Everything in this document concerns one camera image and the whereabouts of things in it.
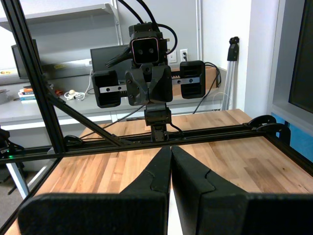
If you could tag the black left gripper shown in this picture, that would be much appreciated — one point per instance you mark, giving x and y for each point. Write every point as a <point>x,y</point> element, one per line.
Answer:
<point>106,89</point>

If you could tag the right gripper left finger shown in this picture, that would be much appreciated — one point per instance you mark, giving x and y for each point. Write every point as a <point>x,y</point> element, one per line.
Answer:
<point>110,213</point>

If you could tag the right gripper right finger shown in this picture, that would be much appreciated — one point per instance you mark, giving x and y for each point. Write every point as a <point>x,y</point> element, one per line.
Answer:
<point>232,213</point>

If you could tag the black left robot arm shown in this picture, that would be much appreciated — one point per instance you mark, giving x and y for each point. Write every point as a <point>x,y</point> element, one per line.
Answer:
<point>157,120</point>

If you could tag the white taskboard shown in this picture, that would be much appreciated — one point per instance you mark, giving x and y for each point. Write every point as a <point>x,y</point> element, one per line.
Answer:
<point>174,215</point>

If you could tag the white outlet with plug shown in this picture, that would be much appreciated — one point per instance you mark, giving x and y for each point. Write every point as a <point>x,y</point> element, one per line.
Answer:
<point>184,55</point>

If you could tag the wide black computer monitor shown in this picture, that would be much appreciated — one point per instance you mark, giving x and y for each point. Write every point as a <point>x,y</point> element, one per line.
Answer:
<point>107,56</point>

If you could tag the grey desk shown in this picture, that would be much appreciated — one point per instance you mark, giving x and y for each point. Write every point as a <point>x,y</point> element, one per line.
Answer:
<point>80,109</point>

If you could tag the aluminium tripod black head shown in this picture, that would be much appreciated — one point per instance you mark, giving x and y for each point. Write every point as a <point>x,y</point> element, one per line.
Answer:
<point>232,51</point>

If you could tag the small red tool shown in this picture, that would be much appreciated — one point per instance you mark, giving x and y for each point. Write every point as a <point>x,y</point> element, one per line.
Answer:
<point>58,92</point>

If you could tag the white table leg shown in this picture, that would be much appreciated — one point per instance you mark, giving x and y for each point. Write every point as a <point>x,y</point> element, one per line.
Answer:
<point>18,178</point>

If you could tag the grey metal shelf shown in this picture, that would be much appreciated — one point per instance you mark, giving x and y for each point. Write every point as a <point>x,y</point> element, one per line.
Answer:
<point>73,14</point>

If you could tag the black device green light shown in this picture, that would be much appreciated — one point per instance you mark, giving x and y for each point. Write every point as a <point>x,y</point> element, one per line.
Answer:
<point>9,144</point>

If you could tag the stack of books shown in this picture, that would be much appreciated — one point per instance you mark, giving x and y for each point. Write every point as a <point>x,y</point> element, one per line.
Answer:
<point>27,94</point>

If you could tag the small black computer monitor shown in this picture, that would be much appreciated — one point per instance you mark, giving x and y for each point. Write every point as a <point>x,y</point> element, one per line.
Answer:
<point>18,61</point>

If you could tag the dark glass window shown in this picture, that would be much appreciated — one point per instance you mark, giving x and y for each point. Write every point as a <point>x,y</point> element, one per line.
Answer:
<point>302,61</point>

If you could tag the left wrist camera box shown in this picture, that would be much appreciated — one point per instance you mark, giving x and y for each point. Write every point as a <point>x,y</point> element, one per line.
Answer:
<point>145,50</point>

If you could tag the white wall outlet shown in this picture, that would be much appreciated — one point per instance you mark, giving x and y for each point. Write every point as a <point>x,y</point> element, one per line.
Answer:
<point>172,56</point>

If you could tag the black aluminium frame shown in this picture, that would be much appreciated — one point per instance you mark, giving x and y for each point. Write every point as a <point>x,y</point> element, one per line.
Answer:
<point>36,85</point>

